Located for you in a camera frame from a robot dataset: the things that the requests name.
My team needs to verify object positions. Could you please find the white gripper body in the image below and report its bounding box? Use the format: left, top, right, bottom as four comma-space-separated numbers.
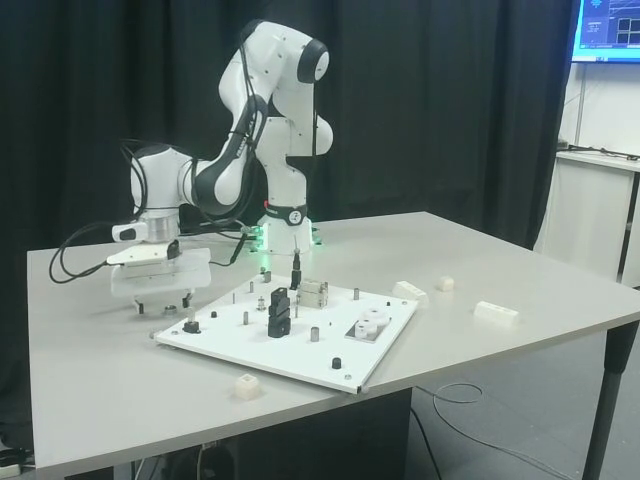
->
109, 248, 214, 304

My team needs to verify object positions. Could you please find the flat white mounting plate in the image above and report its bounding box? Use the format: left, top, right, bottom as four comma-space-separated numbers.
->
105, 242, 177, 267

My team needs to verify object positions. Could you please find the small white box dark window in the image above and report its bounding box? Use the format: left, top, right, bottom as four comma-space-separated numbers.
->
111, 222, 150, 243

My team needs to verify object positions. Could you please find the black D-SUB plug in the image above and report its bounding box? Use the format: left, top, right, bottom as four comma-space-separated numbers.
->
267, 286, 293, 338

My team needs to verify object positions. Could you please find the white task board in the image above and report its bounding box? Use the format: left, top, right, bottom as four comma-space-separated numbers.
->
153, 268, 420, 395

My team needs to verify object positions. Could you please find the white large gear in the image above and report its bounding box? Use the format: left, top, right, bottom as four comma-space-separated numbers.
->
362, 306, 393, 326

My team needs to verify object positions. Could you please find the long white peg holder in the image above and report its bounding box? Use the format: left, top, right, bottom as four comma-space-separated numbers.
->
391, 280, 431, 307
473, 300, 522, 327

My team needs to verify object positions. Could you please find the black curtain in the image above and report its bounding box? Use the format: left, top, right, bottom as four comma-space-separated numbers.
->
0, 0, 584, 311

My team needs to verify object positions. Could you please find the white cabinet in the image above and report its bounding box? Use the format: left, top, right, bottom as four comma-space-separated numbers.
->
531, 148, 640, 290

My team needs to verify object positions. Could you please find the dark grey table leg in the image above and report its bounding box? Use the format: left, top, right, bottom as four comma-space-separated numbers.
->
586, 327, 630, 480

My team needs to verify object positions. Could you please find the blue screen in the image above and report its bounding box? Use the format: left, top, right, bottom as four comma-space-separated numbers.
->
571, 0, 640, 65

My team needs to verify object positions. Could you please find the silver wrist ring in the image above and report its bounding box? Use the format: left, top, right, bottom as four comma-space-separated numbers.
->
144, 213, 181, 245

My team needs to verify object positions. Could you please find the black plug on cable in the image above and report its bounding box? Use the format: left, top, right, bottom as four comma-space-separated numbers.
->
208, 240, 247, 267

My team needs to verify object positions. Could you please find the black camera cable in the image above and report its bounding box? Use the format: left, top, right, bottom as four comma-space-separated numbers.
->
47, 222, 119, 285

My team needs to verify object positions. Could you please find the thin black rod on wire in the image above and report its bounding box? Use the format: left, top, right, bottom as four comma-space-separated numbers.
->
290, 238, 305, 283

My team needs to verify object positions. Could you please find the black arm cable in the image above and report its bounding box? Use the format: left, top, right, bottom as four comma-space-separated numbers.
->
310, 47, 322, 157

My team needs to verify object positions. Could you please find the grey floor cable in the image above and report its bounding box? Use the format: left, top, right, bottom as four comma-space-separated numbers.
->
413, 382, 591, 480

